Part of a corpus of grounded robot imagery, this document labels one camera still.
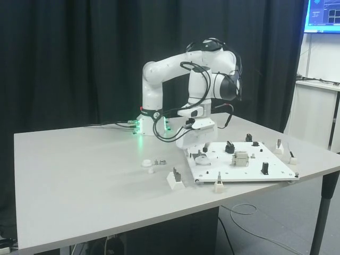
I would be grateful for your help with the white medium gear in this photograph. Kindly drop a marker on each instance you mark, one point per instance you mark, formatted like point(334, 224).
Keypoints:
point(146, 162)

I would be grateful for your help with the small white peg holder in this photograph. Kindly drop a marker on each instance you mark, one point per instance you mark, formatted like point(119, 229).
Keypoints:
point(218, 187)
point(278, 150)

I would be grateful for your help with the small metal bolt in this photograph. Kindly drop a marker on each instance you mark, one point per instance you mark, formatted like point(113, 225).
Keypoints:
point(160, 161)

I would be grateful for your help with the dark grey table leg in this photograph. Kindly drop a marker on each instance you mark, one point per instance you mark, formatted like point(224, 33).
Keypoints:
point(322, 212)

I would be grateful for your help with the blue screen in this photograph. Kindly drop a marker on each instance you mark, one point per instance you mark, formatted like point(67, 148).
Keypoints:
point(322, 16)

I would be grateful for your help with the white cabinet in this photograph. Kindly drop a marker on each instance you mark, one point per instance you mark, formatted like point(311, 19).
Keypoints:
point(313, 114)

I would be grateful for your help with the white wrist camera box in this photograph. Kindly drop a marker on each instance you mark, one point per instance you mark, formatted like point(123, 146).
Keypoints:
point(191, 111)

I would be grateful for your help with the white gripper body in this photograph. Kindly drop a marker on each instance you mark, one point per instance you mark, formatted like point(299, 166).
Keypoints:
point(197, 135)

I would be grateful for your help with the white task board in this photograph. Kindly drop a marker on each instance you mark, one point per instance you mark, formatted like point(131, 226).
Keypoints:
point(239, 172)

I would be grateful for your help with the metal round peg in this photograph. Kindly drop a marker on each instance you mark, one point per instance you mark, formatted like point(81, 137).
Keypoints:
point(279, 142)
point(219, 176)

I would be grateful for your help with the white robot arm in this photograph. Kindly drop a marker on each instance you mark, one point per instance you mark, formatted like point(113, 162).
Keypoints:
point(159, 70)

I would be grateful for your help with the small white plug holder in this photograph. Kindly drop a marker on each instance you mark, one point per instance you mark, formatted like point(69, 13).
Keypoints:
point(293, 159)

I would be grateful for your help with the white large gear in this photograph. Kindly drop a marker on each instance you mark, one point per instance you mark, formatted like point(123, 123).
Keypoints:
point(202, 160)

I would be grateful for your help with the white small gear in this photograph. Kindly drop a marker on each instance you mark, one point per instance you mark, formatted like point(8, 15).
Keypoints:
point(150, 170)

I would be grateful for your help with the black curtain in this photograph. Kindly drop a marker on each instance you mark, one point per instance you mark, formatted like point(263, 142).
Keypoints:
point(79, 53)

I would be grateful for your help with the white holder with three holes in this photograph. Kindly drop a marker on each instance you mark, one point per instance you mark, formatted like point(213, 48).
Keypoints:
point(175, 182)

